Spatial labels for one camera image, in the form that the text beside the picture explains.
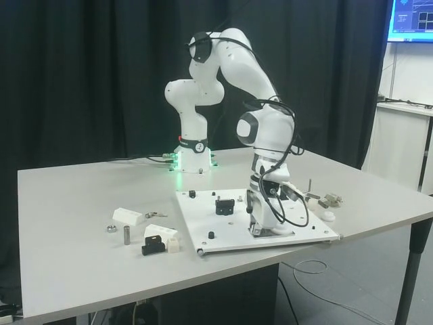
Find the black curtains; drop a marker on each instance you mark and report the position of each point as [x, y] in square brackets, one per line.
[84, 78]

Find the black D-SUB plug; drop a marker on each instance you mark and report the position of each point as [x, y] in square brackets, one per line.
[153, 245]

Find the small white block holder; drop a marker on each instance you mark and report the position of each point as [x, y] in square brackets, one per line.
[175, 244]

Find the white cabinet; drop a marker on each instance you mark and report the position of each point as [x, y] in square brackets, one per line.
[399, 145]

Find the white power strip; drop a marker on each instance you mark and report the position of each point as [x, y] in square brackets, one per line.
[8, 313]

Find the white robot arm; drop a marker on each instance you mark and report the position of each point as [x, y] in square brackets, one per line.
[243, 88]

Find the dark table leg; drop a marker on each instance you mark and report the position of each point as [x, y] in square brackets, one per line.
[412, 271]

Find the white task board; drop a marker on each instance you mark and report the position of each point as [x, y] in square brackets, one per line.
[216, 220]

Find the metal round peg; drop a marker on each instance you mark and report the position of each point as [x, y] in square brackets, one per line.
[127, 234]

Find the metal nut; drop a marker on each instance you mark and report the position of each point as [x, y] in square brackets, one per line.
[111, 229]

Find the metal square peg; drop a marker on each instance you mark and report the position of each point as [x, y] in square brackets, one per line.
[313, 195]

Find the thin upright metal peg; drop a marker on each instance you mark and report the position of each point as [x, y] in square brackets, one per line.
[310, 188]

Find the small silver plug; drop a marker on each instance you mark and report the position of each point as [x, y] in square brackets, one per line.
[154, 214]

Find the grey metal plug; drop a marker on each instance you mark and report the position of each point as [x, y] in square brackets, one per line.
[331, 199]

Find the white holder with holes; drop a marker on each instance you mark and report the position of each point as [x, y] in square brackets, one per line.
[160, 231]

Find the long white peg holder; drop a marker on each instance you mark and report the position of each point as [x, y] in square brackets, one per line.
[128, 216]

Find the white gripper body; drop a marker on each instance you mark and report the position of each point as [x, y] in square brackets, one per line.
[267, 210]

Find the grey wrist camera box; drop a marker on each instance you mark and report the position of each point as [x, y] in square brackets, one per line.
[292, 190]

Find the blue screen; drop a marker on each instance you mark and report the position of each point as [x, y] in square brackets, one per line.
[411, 20]

